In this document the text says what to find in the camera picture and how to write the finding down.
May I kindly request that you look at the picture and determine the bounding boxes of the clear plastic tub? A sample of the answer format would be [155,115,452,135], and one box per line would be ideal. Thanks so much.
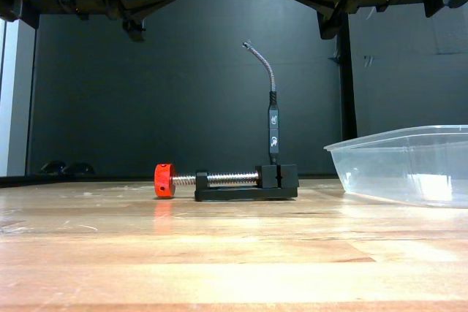
[323,124,468,210]

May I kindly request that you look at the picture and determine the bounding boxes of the USB-C connector with braided cable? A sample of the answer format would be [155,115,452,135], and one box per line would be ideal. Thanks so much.
[241,39,282,130]

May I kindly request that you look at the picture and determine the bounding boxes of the black aluminium table frame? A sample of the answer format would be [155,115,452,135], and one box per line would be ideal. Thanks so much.
[0,160,343,189]

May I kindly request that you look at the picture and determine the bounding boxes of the black upright wall post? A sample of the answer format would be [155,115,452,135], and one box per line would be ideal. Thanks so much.
[328,14,358,141]

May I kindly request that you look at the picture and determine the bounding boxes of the black vise with orange knob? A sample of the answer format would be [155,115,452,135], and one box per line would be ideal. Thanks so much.
[153,163,299,202]

